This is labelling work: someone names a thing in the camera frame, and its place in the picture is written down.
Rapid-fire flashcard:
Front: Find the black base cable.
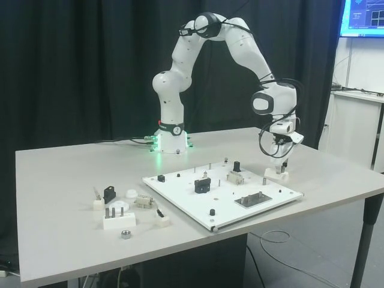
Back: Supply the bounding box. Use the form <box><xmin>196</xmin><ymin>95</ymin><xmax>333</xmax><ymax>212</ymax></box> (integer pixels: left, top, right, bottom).
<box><xmin>95</xmin><ymin>137</ymin><xmax>157</xmax><ymax>146</ymax></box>

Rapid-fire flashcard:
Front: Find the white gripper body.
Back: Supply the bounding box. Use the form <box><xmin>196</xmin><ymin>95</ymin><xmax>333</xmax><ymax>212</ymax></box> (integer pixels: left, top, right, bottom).
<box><xmin>268</xmin><ymin>143</ymin><xmax>294</xmax><ymax>166</ymax></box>

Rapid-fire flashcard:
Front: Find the white holder with black plug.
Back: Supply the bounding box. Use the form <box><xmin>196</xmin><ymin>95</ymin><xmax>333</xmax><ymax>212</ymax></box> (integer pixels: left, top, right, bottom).
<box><xmin>151</xmin><ymin>200</ymin><xmax>171</xmax><ymax>227</ymax></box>

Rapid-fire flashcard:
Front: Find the blue screen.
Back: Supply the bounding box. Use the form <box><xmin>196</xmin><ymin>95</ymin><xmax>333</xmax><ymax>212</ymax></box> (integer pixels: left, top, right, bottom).
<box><xmin>339</xmin><ymin>0</ymin><xmax>384</xmax><ymax>38</ymax></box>

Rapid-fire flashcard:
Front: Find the white holder with thin plug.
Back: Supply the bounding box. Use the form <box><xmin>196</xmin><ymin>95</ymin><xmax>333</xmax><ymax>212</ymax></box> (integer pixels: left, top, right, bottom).
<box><xmin>92</xmin><ymin>187</ymin><xmax>106</xmax><ymax>210</ymax></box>

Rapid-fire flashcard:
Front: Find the white task board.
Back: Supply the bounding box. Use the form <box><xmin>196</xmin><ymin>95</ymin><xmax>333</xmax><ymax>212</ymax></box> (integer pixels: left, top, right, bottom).
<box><xmin>142</xmin><ymin>163</ymin><xmax>304</xmax><ymax>232</ymax></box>

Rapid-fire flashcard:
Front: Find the black table leg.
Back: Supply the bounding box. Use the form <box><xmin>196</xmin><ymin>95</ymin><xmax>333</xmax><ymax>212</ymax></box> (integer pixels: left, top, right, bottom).
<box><xmin>356</xmin><ymin>196</ymin><xmax>379</xmax><ymax>288</ymax></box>

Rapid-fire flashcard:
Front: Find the black elbow cable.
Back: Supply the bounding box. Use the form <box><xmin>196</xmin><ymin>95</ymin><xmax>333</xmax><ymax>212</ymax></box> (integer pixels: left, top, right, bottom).
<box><xmin>178</xmin><ymin>16</ymin><xmax>256</xmax><ymax>37</ymax></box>

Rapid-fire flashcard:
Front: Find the long white peg holder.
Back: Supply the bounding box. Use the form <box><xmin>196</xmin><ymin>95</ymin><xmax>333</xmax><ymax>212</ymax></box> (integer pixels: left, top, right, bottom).
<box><xmin>102</xmin><ymin>211</ymin><xmax>138</xmax><ymax>230</ymax></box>

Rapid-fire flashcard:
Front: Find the small white peg holder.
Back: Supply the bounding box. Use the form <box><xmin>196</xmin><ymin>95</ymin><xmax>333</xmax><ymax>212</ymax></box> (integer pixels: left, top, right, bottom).
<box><xmin>263</xmin><ymin>167</ymin><xmax>290</xmax><ymax>182</ymax></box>

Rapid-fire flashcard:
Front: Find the white large gear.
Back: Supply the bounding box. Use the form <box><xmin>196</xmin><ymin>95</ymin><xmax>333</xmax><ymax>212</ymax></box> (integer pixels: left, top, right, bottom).
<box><xmin>108</xmin><ymin>200</ymin><xmax>131</xmax><ymax>214</ymax></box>

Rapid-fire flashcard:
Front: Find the grey floor cable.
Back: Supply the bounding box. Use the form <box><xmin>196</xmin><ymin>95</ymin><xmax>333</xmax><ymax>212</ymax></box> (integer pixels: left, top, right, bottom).
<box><xmin>259</xmin><ymin>230</ymin><xmax>384</xmax><ymax>288</ymax></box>

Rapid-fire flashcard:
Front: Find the white cabinet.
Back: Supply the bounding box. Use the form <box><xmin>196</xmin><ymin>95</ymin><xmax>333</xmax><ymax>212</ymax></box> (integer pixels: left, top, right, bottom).
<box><xmin>317</xmin><ymin>89</ymin><xmax>384</xmax><ymax>174</ymax></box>

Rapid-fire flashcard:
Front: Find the black curtain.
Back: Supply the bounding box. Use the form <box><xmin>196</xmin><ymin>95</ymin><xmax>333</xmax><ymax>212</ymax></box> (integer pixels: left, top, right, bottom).
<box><xmin>0</xmin><ymin>0</ymin><xmax>349</xmax><ymax>271</ymax></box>

